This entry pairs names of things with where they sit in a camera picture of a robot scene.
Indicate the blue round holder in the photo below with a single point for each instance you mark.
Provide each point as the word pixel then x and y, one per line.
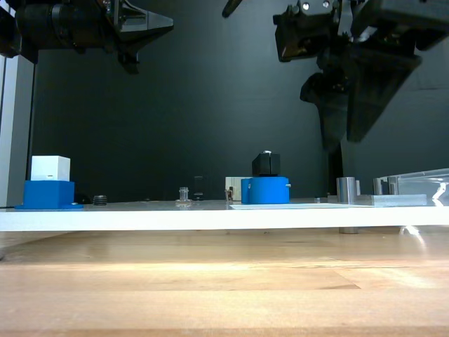
pixel 265 191

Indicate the clear plastic tub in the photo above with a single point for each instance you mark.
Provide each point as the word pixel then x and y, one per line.
pixel 421 182

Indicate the black plug with silver top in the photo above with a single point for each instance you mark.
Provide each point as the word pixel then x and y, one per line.
pixel 266 164

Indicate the blue square socket holder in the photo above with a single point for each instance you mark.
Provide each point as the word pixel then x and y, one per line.
pixel 49 194

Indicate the black set screw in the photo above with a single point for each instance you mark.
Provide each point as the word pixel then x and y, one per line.
pixel 100 200

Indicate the small silver clamp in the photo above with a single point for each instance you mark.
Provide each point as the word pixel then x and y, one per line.
pixel 182 196

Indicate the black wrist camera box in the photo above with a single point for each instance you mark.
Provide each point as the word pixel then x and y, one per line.
pixel 301 35

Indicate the white plastic board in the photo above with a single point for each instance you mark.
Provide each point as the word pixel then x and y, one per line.
pixel 140 219

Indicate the white cube plug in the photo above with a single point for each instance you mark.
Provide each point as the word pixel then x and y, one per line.
pixel 51 168

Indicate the grey metal bar block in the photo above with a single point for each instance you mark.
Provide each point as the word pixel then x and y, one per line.
pixel 396 199

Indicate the beige connector housing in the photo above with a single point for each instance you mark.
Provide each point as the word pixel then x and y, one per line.
pixel 233 187

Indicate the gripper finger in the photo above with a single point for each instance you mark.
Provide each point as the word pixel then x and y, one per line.
pixel 137 40
pixel 375 87
pixel 335 116
pixel 144 21

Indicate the silver metal cylinder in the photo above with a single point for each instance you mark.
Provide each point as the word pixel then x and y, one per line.
pixel 346 189

